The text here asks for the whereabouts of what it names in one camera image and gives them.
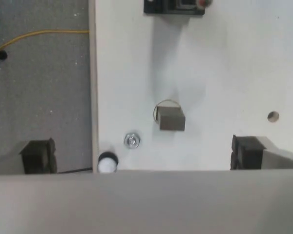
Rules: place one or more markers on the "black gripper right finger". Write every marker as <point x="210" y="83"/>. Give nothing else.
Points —
<point x="246" y="153"/>

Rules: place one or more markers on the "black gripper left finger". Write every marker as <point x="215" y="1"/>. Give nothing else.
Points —
<point x="37" y="158"/>

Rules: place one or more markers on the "metal square peg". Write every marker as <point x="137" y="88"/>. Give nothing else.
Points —
<point x="172" y="122"/>

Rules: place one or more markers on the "white task board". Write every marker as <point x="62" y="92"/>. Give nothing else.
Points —
<point x="222" y="73"/>

